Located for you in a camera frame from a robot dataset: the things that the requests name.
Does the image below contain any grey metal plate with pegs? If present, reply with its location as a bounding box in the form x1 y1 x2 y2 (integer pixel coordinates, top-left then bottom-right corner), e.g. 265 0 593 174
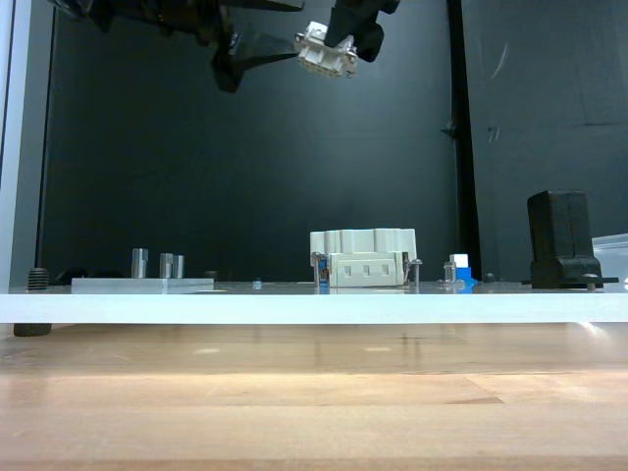
71 247 216 294

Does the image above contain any black board standoff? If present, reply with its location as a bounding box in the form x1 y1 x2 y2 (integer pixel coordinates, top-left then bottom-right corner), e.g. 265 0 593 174
13 322 53 338

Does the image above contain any white mounting board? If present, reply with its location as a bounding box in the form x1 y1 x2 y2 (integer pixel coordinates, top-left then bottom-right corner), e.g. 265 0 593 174
0 279 628 325

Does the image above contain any grey HAN10E hub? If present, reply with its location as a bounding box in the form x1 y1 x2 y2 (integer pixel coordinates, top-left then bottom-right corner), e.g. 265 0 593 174
308 228 424 290

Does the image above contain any grey HAN10E connector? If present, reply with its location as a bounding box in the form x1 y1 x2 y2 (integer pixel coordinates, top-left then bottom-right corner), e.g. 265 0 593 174
292 20 360 80

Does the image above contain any black connector housing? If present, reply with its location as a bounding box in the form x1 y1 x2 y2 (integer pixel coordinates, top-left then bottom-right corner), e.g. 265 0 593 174
520 189 620 290

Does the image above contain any small blue white connector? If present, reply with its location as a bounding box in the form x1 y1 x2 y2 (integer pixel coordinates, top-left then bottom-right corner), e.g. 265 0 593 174
448 253 478 293

